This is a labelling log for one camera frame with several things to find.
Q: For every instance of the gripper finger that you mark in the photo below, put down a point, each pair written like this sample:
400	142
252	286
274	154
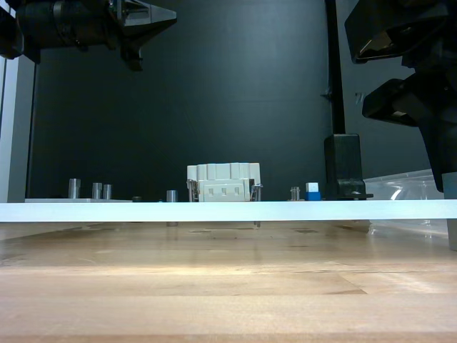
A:
157	13
143	34

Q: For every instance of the short steel bar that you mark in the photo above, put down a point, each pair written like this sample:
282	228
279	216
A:
108	192
97	191
75	188

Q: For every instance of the small steel bar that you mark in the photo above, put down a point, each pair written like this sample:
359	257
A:
172	196

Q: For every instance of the steel connector screw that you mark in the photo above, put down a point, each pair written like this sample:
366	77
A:
257	191
192	191

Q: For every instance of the small black nut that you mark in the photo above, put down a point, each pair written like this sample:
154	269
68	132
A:
137	199

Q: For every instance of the black upright block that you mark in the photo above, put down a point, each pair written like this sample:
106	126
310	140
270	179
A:
344	164

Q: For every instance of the clear plastic tub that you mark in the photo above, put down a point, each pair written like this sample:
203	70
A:
400	186

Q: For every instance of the grey metal plate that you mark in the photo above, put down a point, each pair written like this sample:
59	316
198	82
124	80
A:
53	200

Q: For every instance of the white task board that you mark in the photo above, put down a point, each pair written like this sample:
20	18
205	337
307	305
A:
228	212

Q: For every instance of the small blue white connector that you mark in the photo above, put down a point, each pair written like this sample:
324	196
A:
313	192

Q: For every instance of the black wall post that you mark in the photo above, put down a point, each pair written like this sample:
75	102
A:
335	71

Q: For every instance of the grey wall post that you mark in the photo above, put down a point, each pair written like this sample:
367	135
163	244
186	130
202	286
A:
25	125

